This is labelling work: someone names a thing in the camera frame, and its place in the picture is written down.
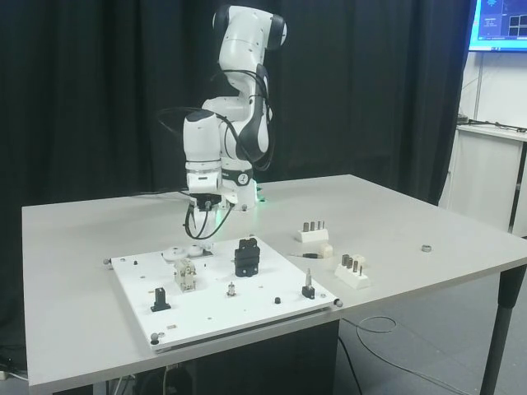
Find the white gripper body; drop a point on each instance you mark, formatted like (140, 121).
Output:
(211, 228)

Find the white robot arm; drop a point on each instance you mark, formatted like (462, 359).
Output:
(239, 49)

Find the white large gear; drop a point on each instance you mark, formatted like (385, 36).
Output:
(174, 253)

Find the black D-SUB plug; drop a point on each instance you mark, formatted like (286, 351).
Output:
(247, 259)

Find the beige waterproof plug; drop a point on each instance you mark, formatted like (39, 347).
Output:
(184, 276)

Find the metal BNC plug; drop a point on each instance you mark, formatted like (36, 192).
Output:
(231, 290)

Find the white task board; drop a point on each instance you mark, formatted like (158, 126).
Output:
(214, 317)

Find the black Ethernet plug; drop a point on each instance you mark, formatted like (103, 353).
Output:
(158, 301)

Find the white round peg holder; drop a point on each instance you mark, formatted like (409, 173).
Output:
(313, 236)

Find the small white cube holder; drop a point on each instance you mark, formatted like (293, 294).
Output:
(326, 250)

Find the white square peg holder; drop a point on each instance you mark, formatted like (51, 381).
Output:
(354, 280)

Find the black curtain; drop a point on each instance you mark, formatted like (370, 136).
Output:
(82, 82)

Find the metal nut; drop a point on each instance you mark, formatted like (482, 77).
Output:
(426, 248)

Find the black table leg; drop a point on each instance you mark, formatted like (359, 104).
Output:
(500, 329)

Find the blue screen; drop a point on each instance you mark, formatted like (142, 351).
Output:
(500, 24)

